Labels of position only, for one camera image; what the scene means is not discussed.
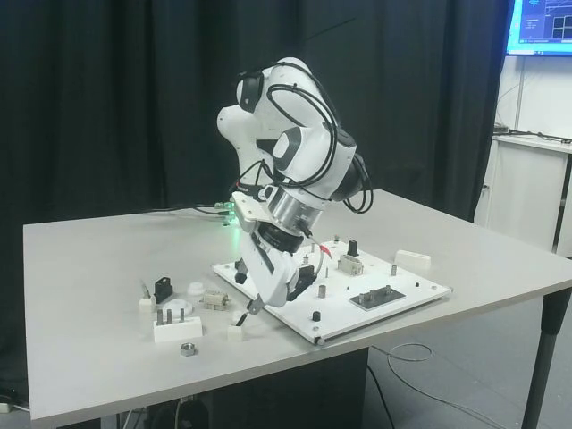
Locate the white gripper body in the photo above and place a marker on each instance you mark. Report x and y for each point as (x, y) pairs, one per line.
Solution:
(272, 281)

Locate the black USB plug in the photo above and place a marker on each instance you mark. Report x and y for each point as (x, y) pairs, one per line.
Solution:
(243, 321)

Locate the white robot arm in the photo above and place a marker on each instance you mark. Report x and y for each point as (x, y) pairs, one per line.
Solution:
(234, 129)

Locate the small white plug holder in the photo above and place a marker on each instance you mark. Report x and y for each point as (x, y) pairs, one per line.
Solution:
(145, 306)
(235, 335)

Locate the beige waterproof plug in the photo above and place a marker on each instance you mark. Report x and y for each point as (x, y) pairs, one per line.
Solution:
(213, 300)

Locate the white small gear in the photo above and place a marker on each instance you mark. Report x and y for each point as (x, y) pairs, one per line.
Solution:
(195, 290)

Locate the white large gear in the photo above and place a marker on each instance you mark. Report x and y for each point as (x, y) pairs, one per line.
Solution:
(179, 305)

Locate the white peg holder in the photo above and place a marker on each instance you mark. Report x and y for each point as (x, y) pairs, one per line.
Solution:
(176, 333)

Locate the metal hex nut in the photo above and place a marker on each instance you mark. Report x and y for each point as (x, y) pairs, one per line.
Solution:
(182, 351)

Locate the white task board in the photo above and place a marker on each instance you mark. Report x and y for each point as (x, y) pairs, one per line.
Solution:
(357, 319)

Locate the metal square peg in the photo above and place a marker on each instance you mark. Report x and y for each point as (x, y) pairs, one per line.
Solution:
(159, 314)

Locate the clear Ethernet plug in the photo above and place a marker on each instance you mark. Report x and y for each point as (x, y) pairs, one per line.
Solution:
(144, 289)

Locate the white holder block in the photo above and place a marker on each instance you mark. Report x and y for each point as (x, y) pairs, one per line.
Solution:
(411, 260)

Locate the black curtain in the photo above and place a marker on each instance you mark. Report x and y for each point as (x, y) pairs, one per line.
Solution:
(89, 111)

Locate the white cabinet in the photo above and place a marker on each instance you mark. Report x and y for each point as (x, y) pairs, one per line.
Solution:
(523, 192)

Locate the dark table leg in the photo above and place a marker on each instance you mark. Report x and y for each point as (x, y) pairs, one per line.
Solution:
(546, 339)

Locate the blue screen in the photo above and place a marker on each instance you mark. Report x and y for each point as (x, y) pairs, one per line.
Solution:
(540, 27)

